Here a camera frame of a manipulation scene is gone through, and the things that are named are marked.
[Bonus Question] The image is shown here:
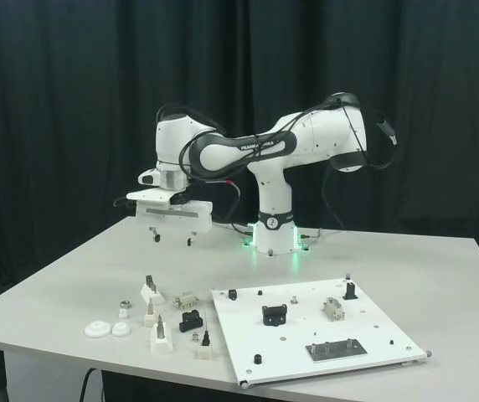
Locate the flat white mounting plate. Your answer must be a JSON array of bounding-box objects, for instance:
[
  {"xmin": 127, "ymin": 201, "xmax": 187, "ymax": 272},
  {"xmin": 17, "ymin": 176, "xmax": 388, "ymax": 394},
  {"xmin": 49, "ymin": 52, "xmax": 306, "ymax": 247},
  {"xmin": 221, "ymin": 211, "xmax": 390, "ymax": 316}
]
[{"xmin": 126, "ymin": 188, "xmax": 174, "ymax": 203}]

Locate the white large gear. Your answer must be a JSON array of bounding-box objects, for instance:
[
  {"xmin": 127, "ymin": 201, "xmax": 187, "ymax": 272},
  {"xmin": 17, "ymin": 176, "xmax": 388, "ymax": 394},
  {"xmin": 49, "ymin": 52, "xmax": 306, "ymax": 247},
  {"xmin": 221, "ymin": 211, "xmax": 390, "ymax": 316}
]
[{"xmin": 84, "ymin": 319, "xmax": 113, "ymax": 338}]

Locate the black curtain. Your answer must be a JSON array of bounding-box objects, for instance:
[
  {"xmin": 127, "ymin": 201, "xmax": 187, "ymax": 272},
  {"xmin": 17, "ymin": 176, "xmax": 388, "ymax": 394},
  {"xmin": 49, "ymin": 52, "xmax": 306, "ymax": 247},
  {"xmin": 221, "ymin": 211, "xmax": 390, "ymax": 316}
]
[{"xmin": 0, "ymin": 0, "xmax": 479, "ymax": 280}]

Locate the white square peg holder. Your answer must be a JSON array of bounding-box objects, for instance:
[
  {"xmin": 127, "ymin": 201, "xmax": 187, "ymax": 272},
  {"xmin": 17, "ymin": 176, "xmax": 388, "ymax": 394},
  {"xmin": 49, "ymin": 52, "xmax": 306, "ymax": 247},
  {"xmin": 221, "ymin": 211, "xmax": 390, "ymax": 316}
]
[{"xmin": 139, "ymin": 281, "xmax": 166, "ymax": 307}]

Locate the white task board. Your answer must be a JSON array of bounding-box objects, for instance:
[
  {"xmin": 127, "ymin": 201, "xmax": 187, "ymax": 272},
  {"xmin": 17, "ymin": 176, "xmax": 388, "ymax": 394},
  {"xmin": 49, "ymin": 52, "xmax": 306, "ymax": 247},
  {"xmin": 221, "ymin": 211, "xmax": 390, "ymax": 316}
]
[{"xmin": 209, "ymin": 272, "xmax": 432, "ymax": 374}]

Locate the white round peg holder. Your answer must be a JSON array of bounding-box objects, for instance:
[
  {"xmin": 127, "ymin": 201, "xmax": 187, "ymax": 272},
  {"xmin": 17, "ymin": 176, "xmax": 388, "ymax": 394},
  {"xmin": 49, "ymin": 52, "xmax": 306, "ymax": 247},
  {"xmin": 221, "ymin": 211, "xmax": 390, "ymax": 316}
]
[{"xmin": 150, "ymin": 325, "xmax": 173, "ymax": 353}]

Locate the black D-SUB plug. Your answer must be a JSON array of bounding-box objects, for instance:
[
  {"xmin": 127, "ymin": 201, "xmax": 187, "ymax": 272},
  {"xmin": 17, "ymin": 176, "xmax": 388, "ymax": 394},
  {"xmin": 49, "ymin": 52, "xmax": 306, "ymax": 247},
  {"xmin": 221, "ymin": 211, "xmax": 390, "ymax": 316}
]
[{"xmin": 178, "ymin": 310, "xmax": 204, "ymax": 334}]

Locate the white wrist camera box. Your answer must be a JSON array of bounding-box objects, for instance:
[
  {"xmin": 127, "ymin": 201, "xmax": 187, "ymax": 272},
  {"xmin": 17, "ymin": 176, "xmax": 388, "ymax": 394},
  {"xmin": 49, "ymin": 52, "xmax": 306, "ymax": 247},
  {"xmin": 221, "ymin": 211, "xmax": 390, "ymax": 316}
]
[{"xmin": 137, "ymin": 169, "xmax": 160, "ymax": 186}]

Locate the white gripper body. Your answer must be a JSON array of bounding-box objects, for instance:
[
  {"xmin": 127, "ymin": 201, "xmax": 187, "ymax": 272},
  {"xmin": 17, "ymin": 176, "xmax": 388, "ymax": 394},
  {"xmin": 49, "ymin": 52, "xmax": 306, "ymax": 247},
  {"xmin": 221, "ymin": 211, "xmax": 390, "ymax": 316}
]
[{"xmin": 134, "ymin": 198, "xmax": 214, "ymax": 234}]

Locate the beige waterproof plug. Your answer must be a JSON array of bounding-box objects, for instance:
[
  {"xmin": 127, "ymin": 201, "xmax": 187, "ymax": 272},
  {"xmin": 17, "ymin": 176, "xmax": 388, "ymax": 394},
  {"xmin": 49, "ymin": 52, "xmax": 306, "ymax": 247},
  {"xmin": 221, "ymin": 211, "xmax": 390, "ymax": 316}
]
[{"xmin": 173, "ymin": 292, "xmax": 196, "ymax": 312}]

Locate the black cable with connector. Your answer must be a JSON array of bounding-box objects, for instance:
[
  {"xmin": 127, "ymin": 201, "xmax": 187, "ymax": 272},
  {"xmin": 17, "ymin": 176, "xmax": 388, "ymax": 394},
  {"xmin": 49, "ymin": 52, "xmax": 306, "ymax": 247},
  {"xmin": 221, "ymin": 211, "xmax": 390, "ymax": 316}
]
[{"xmin": 363, "ymin": 108, "xmax": 401, "ymax": 168}]

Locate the silver flange ring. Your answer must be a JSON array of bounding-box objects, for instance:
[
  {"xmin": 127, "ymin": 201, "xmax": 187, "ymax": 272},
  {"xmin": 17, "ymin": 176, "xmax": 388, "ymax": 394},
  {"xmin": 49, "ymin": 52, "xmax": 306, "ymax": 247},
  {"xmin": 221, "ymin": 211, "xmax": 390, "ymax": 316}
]
[{"xmin": 157, "ymin": 168, "xmax": 189, "ymax": 193}]

